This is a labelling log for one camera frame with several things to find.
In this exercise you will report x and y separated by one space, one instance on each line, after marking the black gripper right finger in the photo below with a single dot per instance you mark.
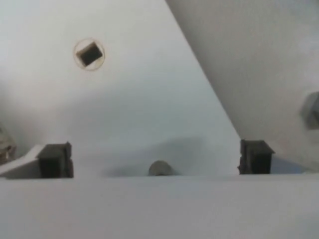
256 159

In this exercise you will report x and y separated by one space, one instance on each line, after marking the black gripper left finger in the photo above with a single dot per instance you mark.
53 160

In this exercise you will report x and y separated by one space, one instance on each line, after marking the white task board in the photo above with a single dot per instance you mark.
104 104

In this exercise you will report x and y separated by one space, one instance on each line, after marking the metal hex bolt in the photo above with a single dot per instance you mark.
311 112

